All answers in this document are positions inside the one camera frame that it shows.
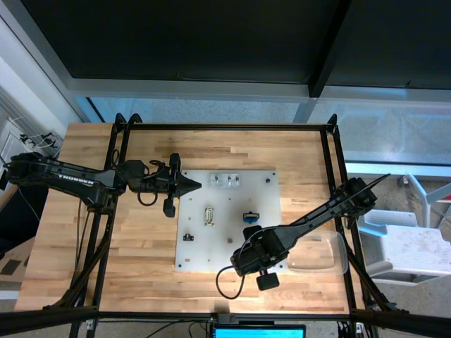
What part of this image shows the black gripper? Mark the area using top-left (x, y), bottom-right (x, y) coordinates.
top-left (230, 245), bottom-right (281, 292)
top-left (140, 154), bottom-right (202, 218)

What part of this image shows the white board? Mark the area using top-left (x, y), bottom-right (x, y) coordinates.
top-left (175, 169), bottom-right (283, 273)

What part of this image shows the aluminium bar with screws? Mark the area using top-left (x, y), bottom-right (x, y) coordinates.
top-left (209, 172), bottom-right (242, 189)

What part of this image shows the clear plastic tub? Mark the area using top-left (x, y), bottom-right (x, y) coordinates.
top-left (284, 230), bottom-right (350, 275)

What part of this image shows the blue screen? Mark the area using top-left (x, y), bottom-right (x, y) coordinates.
top-left (211, 324), bottom-right (307, 338)

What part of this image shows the white step stool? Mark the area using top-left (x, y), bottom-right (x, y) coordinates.
top-left (359, 172), bottom-right (451, 287)

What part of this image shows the tan cardboard sheet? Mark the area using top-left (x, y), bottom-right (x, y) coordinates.
top-left (0, 235), bottom-right (36, 282)

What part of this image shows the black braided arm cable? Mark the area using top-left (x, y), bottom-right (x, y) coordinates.
top-left (136, 182), bottom-right (159, 207)

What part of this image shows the black metal frame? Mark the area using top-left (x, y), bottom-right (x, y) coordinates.
top-left (0, 112), bottom-right (451, 338)

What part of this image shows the black and white cable bundle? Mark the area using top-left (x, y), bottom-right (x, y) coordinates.
top-left (19, 132), bottom-right (59, 149)

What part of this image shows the thin black shoulder cable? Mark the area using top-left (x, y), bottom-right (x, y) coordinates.
top-left (355, 173), bottom-right (392, 194)

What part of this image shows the black square post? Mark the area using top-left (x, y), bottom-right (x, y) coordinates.
top-left (309, 0), bottom-right (353, 99)

